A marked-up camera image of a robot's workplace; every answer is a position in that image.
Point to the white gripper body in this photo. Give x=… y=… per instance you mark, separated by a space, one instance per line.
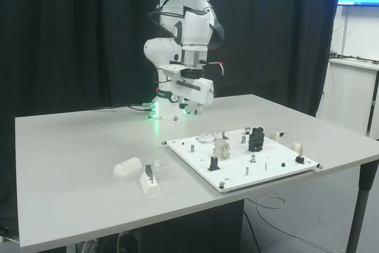
x=192 y=91

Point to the white small gear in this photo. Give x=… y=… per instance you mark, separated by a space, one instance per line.
x=157 y=163

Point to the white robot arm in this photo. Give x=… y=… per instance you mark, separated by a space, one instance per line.
x=165 y=48

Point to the white large gear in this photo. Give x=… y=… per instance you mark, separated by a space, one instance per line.
x=206 y=138

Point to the white medium gear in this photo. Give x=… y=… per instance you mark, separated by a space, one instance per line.
x=217 y=135

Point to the black D-SUB plug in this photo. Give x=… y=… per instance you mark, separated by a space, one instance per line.
x=256 y=140

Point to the metal BNC plug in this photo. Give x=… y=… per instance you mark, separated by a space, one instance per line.
x=253 y=158

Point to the white task board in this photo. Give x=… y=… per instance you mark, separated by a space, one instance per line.
x=237 y=173

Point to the empty white peg holder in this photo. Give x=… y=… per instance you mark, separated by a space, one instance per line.
x=127 y=166

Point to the white holder with pegs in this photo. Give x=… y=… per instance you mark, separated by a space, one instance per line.
x=151 y=188

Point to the metal USB plug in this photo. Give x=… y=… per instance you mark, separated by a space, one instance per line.
x=301 y=151

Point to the black curtain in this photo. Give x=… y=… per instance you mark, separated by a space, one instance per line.
x=74 y=33

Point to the white cabinet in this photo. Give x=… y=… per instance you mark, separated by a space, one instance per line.
x=346 y=96

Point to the black table leg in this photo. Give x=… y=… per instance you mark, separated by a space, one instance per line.
x=359 y=205

